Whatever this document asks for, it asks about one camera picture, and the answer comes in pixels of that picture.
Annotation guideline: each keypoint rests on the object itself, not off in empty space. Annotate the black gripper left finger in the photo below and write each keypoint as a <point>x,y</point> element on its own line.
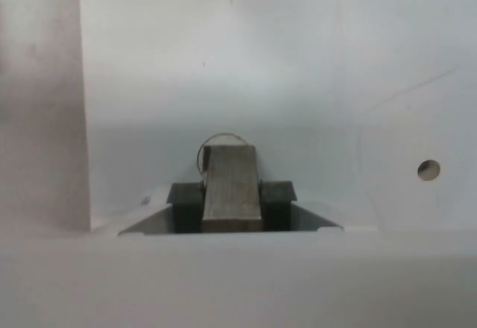
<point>186,208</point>

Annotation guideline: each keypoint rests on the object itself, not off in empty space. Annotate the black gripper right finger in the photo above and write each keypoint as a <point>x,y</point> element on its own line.
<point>277,208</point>

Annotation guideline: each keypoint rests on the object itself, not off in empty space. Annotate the white task board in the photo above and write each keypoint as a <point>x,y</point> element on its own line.
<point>298,82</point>

